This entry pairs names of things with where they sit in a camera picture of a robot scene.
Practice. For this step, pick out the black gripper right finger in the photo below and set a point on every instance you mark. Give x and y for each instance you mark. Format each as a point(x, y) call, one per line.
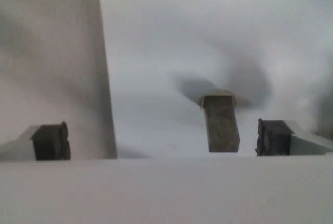
point(274, 140)

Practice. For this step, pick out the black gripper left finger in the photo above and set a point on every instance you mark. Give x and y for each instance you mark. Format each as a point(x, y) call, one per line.
point(50, 143)

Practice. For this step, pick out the metal square peg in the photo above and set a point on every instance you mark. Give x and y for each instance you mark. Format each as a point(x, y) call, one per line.
point(223, 127)

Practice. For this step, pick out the white task board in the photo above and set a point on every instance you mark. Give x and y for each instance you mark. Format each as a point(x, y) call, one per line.
point(182, 26)

